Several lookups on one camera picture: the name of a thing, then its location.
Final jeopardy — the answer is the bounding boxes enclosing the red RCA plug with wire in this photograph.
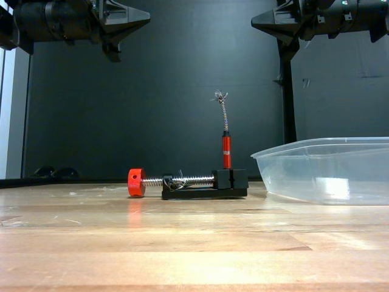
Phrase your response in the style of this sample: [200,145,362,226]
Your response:
[209,89,233,152]

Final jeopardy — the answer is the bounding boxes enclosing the black vertical pillar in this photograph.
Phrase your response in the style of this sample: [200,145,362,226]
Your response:
[273,59,298,144]

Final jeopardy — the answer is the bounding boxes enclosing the clear plastic tub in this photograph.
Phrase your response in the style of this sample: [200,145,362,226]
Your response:
[250,136,389,207]

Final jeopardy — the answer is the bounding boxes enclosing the white foam block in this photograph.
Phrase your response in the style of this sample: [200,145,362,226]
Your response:
[315,177,351,200]

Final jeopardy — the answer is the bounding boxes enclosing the black clamp with red knob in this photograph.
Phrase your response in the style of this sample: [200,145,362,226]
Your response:
[126,167,249,201]

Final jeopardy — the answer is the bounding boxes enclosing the black aluminium table frame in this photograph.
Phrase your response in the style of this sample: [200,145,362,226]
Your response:
[0,165,268,189]

